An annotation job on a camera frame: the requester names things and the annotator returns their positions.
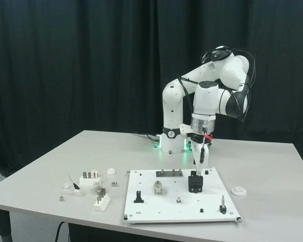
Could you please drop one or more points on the black curtains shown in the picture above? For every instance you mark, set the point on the black curtains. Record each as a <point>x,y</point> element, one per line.
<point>65,63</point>

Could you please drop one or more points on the white round peg holder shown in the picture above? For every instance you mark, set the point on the white round peg holder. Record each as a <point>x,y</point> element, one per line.
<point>91,182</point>

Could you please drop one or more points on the metal bolt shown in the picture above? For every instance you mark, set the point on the metal bolt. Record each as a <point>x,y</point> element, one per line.
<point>222,205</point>

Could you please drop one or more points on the white small gear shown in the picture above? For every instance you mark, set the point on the white small gear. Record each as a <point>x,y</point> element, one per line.
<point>66,186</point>

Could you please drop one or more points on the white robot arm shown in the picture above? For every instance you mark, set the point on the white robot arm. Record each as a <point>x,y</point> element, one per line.
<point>171,111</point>

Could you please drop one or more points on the white medium gear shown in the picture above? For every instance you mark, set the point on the white medium gear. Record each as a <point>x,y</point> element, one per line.
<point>110,171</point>

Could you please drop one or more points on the small metal nut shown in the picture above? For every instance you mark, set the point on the small metal nut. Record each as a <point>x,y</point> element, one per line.
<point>113,184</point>

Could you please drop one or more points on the metal BNC plug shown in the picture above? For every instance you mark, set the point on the metal BNC plug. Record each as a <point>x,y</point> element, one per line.
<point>61,198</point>

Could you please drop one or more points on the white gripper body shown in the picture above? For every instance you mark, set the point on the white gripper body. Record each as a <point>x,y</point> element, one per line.
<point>198,153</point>

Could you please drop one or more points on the thin black rod red tag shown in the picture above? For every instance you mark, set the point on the thin black rod red tag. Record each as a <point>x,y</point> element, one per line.
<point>202,151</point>

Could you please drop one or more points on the metal square peg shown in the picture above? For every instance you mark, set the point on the metal square peg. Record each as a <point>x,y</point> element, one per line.
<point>102,192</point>

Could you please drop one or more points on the black USB plug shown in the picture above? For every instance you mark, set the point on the black USB plug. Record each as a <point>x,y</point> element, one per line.
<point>138,199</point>

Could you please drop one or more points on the metal round peg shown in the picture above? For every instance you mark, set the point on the metal round peg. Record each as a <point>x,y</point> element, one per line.
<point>95,174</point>
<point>89,175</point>
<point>84,175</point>

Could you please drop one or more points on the small white plug holder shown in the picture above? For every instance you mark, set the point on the small white plug holder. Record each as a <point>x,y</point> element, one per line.
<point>79,193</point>

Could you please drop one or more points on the black table leg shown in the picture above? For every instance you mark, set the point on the black table leg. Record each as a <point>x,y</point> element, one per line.
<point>1,224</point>

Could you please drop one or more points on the flat white mounting plate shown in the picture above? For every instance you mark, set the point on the flat white mounting plate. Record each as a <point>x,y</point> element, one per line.
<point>184,129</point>

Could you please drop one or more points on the white task board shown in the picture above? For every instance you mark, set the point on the white task board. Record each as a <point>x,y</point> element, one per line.
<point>166,206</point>

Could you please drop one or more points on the white square peg holder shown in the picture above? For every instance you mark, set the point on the white square peg holder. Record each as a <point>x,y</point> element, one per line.
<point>101,204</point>

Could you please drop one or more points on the cream waterproof plug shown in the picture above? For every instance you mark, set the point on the cream waterproof plug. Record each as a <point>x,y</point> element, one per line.
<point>158,188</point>

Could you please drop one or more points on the black D-SUB plug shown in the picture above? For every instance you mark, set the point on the black D-SUB plug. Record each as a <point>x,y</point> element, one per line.
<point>195,185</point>

